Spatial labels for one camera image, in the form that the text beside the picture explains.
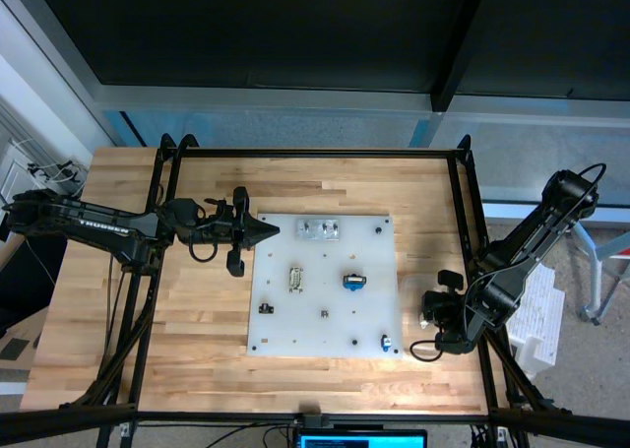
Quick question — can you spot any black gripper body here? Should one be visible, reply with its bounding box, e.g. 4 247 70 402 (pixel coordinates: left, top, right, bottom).
209 186 251 278
435 269 467 356

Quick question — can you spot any grey multi-pin connector housing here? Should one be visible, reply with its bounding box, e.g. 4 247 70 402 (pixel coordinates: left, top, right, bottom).
286 265 307 296

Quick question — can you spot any blue D-sub connector block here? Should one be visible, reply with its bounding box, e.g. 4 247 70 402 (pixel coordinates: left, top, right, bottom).
341 271 370 294

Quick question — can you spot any aluminium plate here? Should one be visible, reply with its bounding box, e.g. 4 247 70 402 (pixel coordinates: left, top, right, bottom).
293 217 343 243

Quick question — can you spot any white task board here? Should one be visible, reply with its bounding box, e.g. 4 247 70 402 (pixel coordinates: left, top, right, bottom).
245 213 405 360

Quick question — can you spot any white foam packing block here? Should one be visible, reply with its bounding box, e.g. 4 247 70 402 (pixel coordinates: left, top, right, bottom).
505 262 568 376

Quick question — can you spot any laptop screen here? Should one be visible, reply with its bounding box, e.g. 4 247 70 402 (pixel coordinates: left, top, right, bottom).
292 428 429 448

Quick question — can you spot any cardboard box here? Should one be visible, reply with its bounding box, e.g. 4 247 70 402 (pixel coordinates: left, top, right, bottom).
0 303 51 396

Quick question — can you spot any black pillar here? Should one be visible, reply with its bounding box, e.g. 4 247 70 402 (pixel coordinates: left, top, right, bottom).
431 0 494 113

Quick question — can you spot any black aluminium frame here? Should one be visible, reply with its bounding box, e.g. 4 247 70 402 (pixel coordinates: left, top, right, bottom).
0 132 630 448

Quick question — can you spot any grey metal chair frame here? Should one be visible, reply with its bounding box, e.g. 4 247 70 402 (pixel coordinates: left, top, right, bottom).
572 215 630 327

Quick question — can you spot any small black fixed camera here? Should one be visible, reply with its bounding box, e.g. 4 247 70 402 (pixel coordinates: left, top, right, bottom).
299 402 324 427

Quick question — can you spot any grey window post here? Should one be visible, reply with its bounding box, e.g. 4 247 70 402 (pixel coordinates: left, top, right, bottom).
0 0 120 145

